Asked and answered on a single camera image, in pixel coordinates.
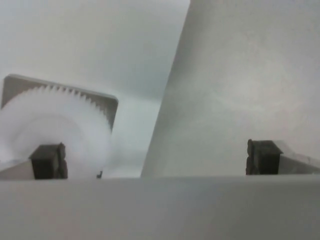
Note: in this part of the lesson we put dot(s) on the white task board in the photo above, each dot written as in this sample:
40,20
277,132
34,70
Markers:
100,50

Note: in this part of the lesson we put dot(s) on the white large gear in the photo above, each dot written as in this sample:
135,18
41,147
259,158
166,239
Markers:
50,120

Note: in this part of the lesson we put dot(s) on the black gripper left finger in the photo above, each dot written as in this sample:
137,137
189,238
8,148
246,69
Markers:
47,162

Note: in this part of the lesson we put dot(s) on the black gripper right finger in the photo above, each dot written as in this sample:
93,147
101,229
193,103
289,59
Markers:
265,157

